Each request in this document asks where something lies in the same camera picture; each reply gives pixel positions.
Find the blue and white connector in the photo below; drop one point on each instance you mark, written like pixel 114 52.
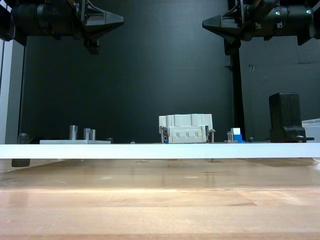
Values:
pixel 237 136

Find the black metal frame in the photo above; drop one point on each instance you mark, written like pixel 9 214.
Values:
pixel 237 100

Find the black threaded screw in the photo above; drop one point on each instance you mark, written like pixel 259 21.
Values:
pixel 23 138

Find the white task board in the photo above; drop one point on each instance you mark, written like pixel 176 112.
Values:
pixel 160 151

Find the beige multi-pin connector housing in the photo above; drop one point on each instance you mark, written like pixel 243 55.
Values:
pixel 186 130

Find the black socket mount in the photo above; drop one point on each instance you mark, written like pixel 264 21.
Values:
pixel 285 117

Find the grey metal fixture plate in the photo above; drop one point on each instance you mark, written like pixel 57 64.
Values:
pixel 75 142

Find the small silver socket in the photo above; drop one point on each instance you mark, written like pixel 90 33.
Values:
pixel 229 137

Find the black rubber foot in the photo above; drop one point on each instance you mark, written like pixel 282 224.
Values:
pixel 21 163

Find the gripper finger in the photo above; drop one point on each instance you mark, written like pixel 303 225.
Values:
pixel 215 22
pixel 228 33
pixel 105 30
pixel 112 20

